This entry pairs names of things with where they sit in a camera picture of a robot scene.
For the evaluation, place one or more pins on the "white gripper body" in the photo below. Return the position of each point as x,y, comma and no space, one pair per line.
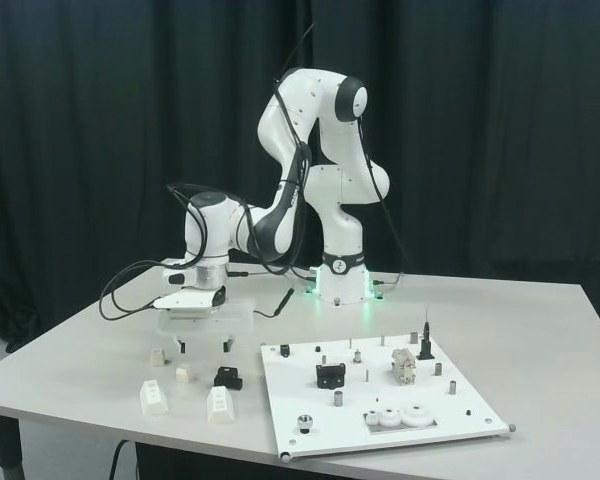
205,325

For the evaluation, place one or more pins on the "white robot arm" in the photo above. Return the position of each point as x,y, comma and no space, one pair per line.
330,240

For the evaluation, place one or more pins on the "white peg holder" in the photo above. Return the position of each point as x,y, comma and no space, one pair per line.
154,397
221,404

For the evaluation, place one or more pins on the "large metal round peg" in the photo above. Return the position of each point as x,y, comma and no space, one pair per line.
338,399

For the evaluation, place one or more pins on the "medium metal square peg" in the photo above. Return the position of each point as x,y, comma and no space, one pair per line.
437,369

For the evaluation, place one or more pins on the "large metal square peg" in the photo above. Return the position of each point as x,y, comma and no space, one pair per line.
451,388

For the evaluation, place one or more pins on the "small white plug holder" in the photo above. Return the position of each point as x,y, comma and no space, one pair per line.
157,358
182,375

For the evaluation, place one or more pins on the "black D-SUB plug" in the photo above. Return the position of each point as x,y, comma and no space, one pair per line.
227,376

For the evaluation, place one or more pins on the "metal bolt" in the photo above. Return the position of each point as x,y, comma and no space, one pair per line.
304,422

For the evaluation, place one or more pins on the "metal BNC plug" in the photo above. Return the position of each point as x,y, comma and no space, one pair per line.
358,356

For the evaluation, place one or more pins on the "white task board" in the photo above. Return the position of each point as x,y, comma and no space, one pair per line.
340,430

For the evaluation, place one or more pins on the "white small gear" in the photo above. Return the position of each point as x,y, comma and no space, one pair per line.
373,418

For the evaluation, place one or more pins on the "white medium gear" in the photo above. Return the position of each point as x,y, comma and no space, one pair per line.
390,417

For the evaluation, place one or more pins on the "black waterproof plug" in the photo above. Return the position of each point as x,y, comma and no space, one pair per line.
425,347

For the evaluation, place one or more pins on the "white large gear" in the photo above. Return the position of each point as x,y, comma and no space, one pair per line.
416,416

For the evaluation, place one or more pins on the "black table leg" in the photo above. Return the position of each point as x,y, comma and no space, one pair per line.
0,450

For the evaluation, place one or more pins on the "black curtain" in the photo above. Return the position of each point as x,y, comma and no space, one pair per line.
80,100

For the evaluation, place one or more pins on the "small white camera box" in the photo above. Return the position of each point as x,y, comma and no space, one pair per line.
172,277

